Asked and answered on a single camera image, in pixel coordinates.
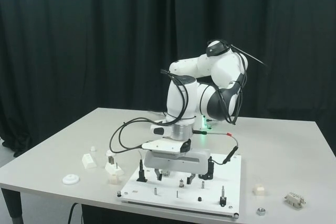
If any black plug on stand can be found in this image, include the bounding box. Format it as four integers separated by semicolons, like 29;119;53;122
136;159;148;183

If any thin black rod on wire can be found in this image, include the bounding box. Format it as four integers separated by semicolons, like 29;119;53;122
193;130;239;166

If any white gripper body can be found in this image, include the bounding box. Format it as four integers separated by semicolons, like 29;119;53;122
143;148;212;176

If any white large gear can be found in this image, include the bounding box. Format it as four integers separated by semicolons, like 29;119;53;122
62;173;81;185

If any dark table leg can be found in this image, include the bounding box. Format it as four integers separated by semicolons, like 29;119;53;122
0;188;22;224

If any black floor cable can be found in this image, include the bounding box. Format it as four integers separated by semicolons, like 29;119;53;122
68;202;80;224

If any black clamp block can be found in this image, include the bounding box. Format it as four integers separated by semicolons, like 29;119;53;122
199;155;215;180

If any white empty peg holder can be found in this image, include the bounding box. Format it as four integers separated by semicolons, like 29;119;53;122
81;153;97;168

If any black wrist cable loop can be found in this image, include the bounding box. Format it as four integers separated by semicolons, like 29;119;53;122
110;69;197;154

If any white task board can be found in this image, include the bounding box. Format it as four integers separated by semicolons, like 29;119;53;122
114;153;242;219

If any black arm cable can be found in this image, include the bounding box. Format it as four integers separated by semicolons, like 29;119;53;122
222;43;249;125

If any black curtain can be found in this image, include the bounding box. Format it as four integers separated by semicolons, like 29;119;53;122
0;0;336;158

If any beige multi-pin connector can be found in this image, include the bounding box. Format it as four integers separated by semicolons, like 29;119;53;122
285;192;307;205

